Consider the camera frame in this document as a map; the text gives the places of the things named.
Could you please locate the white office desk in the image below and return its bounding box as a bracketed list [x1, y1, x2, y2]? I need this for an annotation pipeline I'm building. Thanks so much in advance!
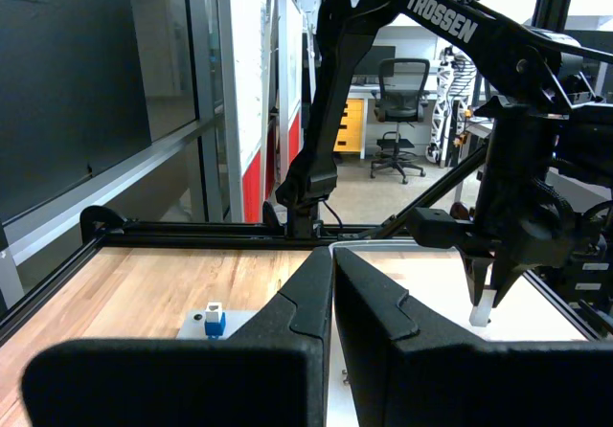
[345, 81, 444, 160]

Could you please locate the white red partition panel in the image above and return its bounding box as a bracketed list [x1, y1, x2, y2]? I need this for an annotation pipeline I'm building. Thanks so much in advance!
[224, 0, 270, 223]
[276, 0, 307, 193]

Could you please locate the black office chair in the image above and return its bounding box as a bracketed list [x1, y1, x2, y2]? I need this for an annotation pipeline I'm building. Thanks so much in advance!
[369, 56, 431, 185]

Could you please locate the black aluminium frame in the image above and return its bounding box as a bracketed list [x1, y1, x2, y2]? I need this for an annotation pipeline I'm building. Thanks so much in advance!
[0, 0, 613, 347]

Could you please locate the yellow drawer cabinet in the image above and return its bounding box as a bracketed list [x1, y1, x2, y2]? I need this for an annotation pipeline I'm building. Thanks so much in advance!
[333, 99, 366, 154]

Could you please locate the white task board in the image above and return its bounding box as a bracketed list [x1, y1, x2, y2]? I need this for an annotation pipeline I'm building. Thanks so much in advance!
[174, 307, 591, 427]

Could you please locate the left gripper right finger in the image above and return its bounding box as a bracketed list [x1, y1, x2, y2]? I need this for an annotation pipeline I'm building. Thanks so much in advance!
[334, 248, 613, 427]

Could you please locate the black desk monitor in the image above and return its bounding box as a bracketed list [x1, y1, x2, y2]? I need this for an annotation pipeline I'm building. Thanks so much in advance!
[356, 45, 397, 78]

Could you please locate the white ribbed plastic structure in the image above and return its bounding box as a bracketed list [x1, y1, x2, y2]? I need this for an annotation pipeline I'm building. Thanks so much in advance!
[424, 46, 483, 166]

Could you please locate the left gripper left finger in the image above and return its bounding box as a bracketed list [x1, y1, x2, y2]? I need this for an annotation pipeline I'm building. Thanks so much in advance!
[21, 247, 335, 427]

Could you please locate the blue white connector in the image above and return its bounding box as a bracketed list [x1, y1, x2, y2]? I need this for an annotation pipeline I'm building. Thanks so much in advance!
[203, 301, 227, 340]

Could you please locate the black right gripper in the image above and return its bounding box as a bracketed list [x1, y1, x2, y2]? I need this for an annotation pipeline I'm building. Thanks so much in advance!
[411, 95, 576, 307]

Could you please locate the short grey bar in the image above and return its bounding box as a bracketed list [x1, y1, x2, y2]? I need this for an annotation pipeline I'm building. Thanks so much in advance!
[468, 288, 494, 327]

